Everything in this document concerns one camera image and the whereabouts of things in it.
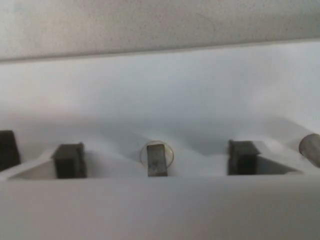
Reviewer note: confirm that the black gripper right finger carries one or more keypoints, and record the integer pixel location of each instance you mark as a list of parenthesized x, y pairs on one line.
[(243, 160)]

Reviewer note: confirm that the white task board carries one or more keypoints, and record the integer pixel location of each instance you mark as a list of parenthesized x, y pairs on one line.
[(160, 95)]

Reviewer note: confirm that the large dark square peg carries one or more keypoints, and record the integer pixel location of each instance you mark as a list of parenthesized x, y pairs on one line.
[(8, 150)]

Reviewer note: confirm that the thin metal round peg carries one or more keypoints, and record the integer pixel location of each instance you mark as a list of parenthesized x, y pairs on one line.
[(311, 148)]

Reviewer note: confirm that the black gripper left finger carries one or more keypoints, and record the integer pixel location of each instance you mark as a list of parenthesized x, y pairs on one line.
[(70, 162)]

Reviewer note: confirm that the small metal square peg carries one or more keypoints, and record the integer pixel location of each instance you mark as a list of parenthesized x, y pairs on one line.
[(157, 162)]

